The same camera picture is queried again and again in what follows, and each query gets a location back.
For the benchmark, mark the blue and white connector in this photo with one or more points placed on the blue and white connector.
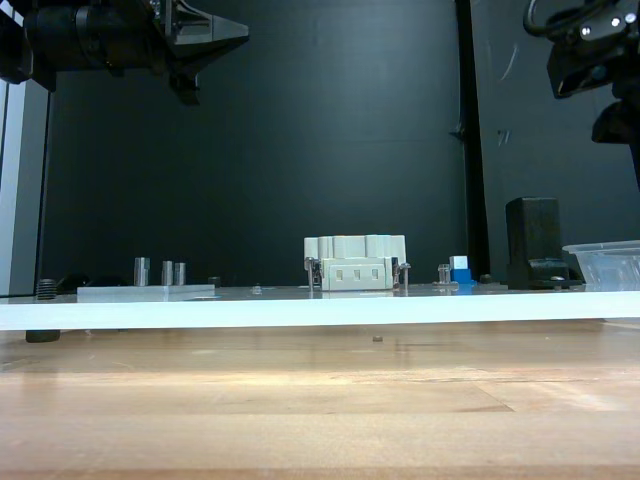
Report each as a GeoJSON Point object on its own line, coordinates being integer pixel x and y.
{"type": "Point", "coordinates": [461, 277]}

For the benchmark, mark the beige connector housing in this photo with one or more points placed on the beige connector housing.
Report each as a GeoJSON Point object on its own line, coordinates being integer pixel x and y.
{"type": "Point", "coordinates": [354, 260]}

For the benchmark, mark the small black screw head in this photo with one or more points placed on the small black screw head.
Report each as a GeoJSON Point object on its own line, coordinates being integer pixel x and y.
{"type": "Point", "coordinates": [485, 278]}

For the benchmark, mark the wide steel bar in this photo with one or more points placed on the wide steel bar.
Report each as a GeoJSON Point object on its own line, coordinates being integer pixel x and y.
{"type": "Point", "coordinates": [142, 271]}

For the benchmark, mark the black rubber board foot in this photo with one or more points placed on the black rubber board foot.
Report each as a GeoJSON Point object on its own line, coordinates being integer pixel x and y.
{"type": "Point", "coordinates": [43, 336]}

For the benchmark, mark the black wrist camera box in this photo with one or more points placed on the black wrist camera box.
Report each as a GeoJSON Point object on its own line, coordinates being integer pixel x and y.
{"type": "Point", "coordinates": [575, 75]}

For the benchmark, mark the short steel bar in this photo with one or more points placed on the short steel bar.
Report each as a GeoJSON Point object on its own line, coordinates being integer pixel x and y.
{"type": "Point", "coordinates": [180, 274]}

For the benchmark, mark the black corner bracket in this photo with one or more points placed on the black corner bracket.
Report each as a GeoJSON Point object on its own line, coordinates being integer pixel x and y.
{"type": "Point", "coordinates": [531, 240]}

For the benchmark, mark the white task board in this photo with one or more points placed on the white task board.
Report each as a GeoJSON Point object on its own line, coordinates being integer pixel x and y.
{"type": "Point", "coordinates": [320, 310]}

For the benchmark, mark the metal connector clamp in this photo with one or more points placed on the metal connector clamp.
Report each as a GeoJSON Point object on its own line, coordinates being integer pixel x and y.
{"type": "Point", "coordinates": [404, 274]}
{"type": "Point", "coordinates": [312, 272]}

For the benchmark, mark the clear plastic plug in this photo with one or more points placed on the clear plastic plug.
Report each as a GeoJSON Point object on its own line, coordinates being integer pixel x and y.
{"type": "Point", "coordinates": [443, 274]}

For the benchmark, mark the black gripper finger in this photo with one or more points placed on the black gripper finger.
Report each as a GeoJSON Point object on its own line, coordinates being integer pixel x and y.
{"type": "Point", "coordinates": [200, 25]}
{"type": "Point", "coordinates": [636, 160]}
{"type": "Point", "coordinates": [202, 57]}

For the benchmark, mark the black vertical post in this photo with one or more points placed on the black vertical post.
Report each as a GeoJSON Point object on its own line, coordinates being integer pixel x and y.
{"type": "Point", "coordinates": [472, 175]}

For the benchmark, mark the black threaded set screw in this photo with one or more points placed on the black threaded set screw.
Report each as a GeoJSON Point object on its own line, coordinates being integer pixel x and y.
{"type": "Point", "coordinates": [47, 290]}

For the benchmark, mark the clear plastic tub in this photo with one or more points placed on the clear plastic tub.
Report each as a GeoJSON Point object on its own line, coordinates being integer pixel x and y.
{"type": "Point", "coordinates": [607, 267]}

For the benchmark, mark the narrow steel bar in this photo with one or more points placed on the narrow steel bar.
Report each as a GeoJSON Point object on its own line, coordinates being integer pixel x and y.
{"type": "Point", "coordinates": [167, 273]}

